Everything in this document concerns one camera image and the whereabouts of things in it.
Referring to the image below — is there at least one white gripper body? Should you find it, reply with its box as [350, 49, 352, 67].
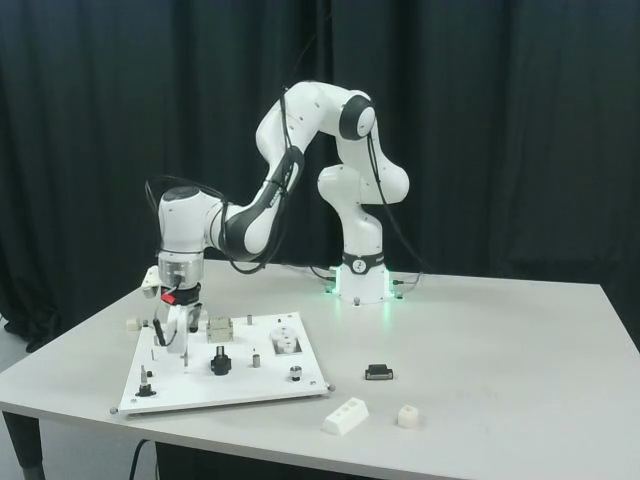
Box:
[166, 303, 203, 355]

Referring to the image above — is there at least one silver wrist ring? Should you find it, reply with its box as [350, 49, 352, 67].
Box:
[158, 253, 205, 290]

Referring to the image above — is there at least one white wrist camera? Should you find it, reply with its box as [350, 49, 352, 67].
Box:
[142, 266, 164, 297]

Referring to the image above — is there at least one black table leg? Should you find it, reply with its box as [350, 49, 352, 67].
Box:
[0, 410, 42, 480]

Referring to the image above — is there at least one black curtain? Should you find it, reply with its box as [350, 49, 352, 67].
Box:
[0, 0, 640, 354]

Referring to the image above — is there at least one black D-SUB plug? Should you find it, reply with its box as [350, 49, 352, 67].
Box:
[365, 360, 395, 384]

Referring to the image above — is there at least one black waterproof plug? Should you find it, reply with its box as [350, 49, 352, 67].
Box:
[209, 344, 232, 377]

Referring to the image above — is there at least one white task board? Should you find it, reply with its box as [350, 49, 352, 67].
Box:
[115, 310, 334, 416]

